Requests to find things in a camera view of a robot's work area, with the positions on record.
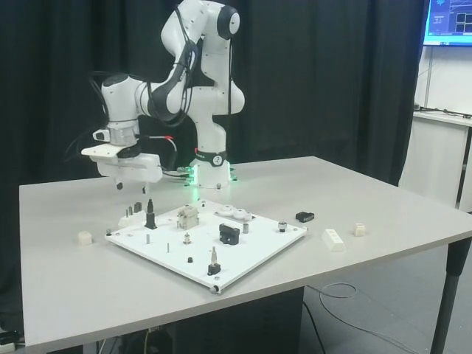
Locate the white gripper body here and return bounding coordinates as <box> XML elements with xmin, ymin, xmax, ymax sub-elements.
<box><xmin>96</xmin><ymin>153</ymin><xmax>163</xmax><ymax>184</ymax></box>

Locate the tall black plug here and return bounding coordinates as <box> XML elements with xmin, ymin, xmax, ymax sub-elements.
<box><xmin>145</xmin><ymin>198</ymin><xmax>159</xmax><ymax>229</ymax></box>

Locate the beige connector housing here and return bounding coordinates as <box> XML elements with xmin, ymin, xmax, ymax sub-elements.
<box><xmin>178</xmin><ymin>206</ymin><xmax>201</xmax><ymax>230</ymax></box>

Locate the white task board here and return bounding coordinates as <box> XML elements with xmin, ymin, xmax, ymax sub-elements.
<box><xmin>104</xmin><ymin>201</ymin><xmax>309</xmax><ymax>295</ymax></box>

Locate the black socket block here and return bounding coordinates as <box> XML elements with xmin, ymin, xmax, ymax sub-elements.
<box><xmin>218</xmin><ymin>223</ymin><xmax>240</xmax><ymax>247</ymax></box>

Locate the metal bolt on black base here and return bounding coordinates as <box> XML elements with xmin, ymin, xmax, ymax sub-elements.
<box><xmin>206</xmin><ymin>247</ymin><xmax>223</xmax><ymax>277</ymax></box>

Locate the black curtain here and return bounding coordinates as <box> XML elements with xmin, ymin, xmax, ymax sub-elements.
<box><xmin>0</xmin><ymin>0</ymin><xmax>432</xmax><ymax>333</ymax></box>

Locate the long white holder with holes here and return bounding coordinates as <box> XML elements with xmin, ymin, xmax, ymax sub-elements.
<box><xmin>321</xmin><ymin>228</ymin><xmax>347</xmax><ymax>253</ymax></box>

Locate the white cabinet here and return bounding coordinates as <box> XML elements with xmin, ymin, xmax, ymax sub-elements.
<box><xmin>410</xmin><ymin>109</ymin><xmax>472</xmax><ymax>215</ymax></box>

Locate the black table leg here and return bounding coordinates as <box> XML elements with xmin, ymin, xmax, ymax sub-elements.
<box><xmin>430</xmin><ymin>243</ymin><xmax>471</xmax><ymax>354</ymax></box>

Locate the blue screen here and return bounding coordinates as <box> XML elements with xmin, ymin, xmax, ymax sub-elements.
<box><xmin>423</xmin><ymin>0</ymin><xmax>472</xmax><ymax>47</ymax></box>

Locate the black base cable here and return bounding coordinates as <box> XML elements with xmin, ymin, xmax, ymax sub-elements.
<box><xmin>161</xmin><ymin>166</ymin><xmax>193</xmax><ymax>182</ymax></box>

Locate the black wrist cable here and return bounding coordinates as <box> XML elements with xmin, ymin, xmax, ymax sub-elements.
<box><xmin>65</xmin><ymin>127</ymin><xmax>111</xmax><ymax>158</ymax></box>

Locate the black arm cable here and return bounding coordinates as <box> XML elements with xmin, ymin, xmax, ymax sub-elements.
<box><xmin>90</xmin><ymin>6</ymin><xmax>237</xmax><ymax>125</ymax></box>

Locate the grey floor cable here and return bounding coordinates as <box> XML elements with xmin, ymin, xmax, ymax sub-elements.
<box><xmin>304</xmin><ymin>282</ymin><xmax>472</xmax><ymax>354</ymax></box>

